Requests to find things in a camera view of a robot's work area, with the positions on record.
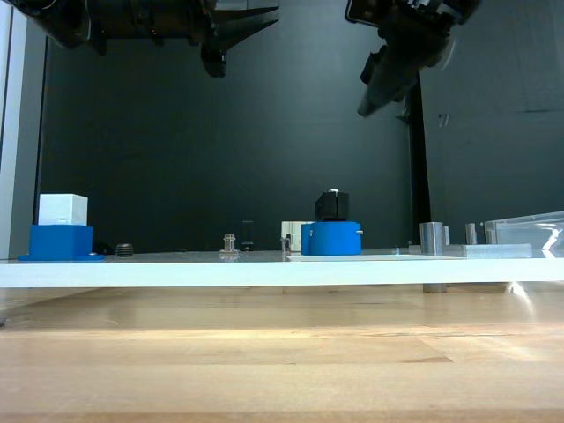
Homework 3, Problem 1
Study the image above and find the silver 16mm cylinder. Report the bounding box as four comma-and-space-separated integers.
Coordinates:
419, 221, 445, 294

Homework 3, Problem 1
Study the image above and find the black block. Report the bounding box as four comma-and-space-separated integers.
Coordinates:
314, 188, 351, 222

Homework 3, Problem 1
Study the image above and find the white connector housing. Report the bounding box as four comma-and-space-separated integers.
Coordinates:
281, 221, 304, 256

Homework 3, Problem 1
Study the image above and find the thin white plate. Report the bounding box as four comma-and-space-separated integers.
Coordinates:
286, 254, 469, 263

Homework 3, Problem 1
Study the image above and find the clear plastic connector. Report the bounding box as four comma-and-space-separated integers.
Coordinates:
219, 233, 241, 259

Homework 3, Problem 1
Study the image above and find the grey holder block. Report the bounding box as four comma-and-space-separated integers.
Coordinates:
408, 243, 533, 259

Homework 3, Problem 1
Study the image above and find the clear plastic tub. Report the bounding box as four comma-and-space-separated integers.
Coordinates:
482, 211, 564, 259

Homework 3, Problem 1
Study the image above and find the white cube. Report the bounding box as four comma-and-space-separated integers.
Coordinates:
38, 192, 90, 227

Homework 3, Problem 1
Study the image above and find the white task board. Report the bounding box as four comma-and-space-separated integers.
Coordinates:
0, 249, 564, 290

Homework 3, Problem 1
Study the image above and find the blue square base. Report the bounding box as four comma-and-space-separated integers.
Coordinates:
17, 224, 106, 263

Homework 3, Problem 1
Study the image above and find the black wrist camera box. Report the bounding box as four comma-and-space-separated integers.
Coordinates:
345, 0, 387, 26

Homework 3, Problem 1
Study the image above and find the blue round mount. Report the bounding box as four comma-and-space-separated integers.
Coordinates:
301, 221, 364, 256

